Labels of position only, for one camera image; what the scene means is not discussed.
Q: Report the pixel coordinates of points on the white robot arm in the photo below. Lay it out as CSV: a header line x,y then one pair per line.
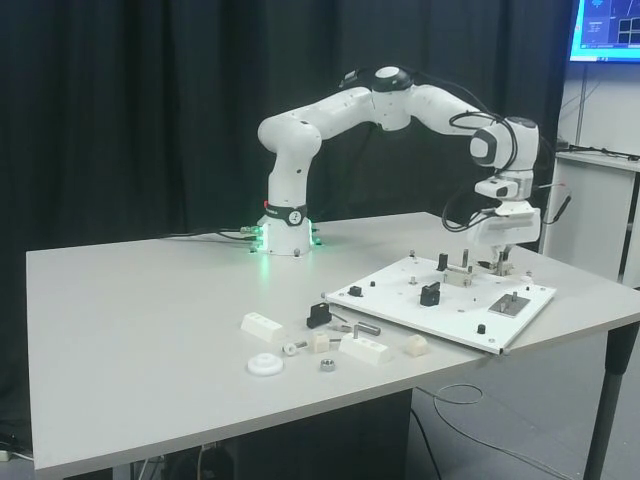
x,y
290,200

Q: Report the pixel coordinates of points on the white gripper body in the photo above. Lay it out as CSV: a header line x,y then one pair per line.
x,y
510,227

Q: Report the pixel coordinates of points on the white cabinet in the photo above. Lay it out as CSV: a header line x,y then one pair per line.
x,y
590,220

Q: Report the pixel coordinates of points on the white large gear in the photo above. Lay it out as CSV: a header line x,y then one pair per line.
x,y
262,364

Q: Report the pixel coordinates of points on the dark table leg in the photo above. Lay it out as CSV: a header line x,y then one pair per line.
x,y
607,400

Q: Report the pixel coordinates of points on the cream plastic block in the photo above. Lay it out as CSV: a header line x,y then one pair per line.
x,y
320,343
416,346

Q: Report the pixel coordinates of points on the metal bolt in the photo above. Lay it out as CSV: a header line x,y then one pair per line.
x,y
299,345

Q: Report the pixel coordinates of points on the black D-SUB plug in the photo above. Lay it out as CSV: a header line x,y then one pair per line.
x,y
317,316

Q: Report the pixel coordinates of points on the thin black rod red tag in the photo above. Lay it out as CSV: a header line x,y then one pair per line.
x,y
564,210

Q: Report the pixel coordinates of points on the black curtain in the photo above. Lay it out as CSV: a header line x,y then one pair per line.
x,y
125,125

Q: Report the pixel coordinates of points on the blue screen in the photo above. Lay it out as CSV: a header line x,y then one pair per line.
x,y
605,30

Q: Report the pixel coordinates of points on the white peg holder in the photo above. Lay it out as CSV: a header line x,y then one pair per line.
x,y
260,327
365,352

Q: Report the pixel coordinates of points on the white small gear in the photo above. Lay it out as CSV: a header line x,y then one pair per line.
x,y
287,349

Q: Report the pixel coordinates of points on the metal hex nut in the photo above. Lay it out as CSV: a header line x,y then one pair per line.
x,y
327,364

